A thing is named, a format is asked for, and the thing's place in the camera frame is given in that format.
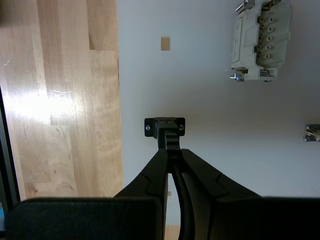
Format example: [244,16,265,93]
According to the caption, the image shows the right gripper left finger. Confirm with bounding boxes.
[6,149,169,240]

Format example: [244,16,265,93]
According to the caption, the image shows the small silver socket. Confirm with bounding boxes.
[303,123,320,143]

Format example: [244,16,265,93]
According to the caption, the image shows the white taskboard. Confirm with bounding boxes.
[116,0,320,240]

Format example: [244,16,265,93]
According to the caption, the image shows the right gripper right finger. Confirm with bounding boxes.
[180,149,320,240]

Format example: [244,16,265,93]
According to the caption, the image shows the black USB socket mount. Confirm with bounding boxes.
[144,116,186,151]

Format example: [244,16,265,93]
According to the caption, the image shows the laptop screen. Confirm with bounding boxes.
[0,206,6,232]

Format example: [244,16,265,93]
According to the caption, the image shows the beige multi-pin connector housing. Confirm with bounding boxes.
[229,0,293,83]

